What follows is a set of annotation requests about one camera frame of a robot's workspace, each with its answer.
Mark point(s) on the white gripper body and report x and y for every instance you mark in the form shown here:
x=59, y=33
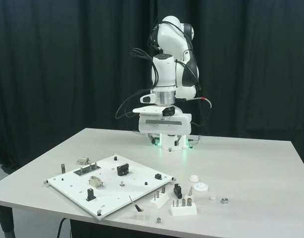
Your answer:
x=166, y=126

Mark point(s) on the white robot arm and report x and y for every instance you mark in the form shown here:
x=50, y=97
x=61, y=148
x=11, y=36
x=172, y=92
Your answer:
x=166, y=69

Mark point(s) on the beige metal waterproof plug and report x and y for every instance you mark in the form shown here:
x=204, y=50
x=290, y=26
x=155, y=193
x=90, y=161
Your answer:
x=83, y=160

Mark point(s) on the white medium gear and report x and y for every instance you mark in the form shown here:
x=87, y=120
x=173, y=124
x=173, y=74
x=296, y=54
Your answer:
x=193, y=179

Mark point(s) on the black D-SUB plug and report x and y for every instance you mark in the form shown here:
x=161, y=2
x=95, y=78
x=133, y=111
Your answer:
x=177, y=189

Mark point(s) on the white large gear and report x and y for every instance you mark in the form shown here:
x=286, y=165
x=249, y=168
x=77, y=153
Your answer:
x=200, y=187

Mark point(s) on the grey tapered plug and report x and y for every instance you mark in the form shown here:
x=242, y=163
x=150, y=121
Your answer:
x=190, y=191

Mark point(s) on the large metal square peg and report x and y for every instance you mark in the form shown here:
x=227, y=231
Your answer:
x=163, y=190

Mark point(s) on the small white plug holder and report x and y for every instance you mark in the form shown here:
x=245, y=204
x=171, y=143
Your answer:
x=142, y=215
x=189, y=196

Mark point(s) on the medium metal square peg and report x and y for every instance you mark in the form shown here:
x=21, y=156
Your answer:
x=157, y=194

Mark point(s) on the large metal round peg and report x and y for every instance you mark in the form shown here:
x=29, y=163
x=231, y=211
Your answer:
x=189, y=201

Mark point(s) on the medium metal round peg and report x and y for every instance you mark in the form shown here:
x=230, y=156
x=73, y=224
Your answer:
x=183, y=202

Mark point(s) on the white square peg holder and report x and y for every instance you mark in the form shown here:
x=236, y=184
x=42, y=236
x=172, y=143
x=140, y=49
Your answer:
x=159, y=202

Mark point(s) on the white small gear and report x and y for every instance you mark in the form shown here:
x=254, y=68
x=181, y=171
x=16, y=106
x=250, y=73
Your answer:
x=212, y=197

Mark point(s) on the white round peg holder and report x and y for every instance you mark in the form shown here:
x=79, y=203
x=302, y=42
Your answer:
x=184, y=210

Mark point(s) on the white task board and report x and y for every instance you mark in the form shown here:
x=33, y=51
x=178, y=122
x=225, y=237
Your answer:
x=109, y=198

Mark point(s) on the silver metal nut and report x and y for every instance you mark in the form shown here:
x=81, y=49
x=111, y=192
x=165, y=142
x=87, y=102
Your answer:
x=224, y=200

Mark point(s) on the metal BNC plug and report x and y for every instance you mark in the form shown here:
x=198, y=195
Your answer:
x=158, y=220

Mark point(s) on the metal round peg standing alone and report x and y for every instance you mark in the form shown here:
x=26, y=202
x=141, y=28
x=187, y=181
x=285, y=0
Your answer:
x=63, y=168

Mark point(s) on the black curtain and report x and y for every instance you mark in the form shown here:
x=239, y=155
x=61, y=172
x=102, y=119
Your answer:
x=55, y=74

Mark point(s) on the black table leg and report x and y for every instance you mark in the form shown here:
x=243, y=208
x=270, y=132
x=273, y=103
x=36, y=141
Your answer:
x=4, y=218

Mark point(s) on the flat white mount plate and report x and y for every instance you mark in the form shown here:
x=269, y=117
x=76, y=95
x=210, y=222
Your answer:
x=146, y=110

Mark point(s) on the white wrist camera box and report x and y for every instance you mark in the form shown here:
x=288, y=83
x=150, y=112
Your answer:
x=147, y=98

